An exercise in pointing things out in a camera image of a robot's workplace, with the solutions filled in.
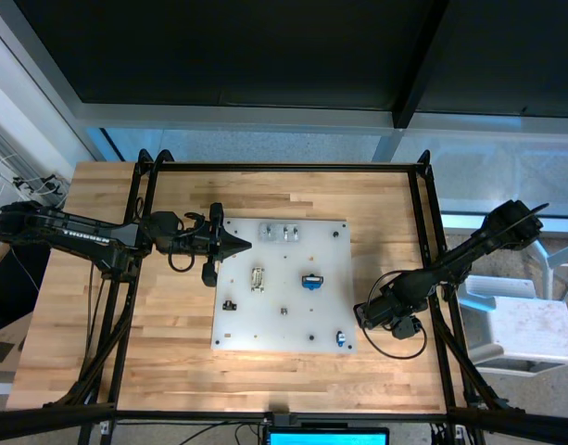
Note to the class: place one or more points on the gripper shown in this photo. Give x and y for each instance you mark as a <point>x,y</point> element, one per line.
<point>395,320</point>
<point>200,238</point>

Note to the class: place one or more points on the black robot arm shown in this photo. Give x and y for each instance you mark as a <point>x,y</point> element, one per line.
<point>84,236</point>
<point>459,255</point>

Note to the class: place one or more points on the beige rectangular connector housing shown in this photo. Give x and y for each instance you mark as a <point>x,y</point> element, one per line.
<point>257,279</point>

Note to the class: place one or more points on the clear plastic tub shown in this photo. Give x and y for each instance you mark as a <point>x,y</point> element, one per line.
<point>371,269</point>

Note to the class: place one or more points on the small blue white connector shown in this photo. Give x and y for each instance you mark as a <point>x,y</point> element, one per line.
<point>341,340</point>

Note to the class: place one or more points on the white board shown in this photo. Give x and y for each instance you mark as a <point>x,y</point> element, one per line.
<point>265,324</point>

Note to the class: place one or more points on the black connector with silver top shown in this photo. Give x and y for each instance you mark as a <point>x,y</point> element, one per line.
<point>312,279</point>

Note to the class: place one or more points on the blue laptop screen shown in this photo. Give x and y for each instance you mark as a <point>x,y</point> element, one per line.
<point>325,438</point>

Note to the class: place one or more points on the white plastic stool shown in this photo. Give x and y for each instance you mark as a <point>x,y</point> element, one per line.
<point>533,324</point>

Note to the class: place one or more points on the small black bracket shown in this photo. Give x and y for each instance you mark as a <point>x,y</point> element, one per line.
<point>229,306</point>

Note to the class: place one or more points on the blue connector mount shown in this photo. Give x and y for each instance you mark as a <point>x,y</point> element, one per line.
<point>311,288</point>

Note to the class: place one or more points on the small black camera block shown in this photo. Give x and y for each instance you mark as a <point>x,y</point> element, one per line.
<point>284,419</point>

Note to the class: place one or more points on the white metal chair frame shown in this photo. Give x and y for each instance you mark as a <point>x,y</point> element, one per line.
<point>548,278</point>

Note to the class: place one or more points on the black metal frame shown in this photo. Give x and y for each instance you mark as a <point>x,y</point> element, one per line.
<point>56,417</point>

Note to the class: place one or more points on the black vertical post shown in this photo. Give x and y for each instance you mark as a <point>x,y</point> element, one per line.
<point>418,69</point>

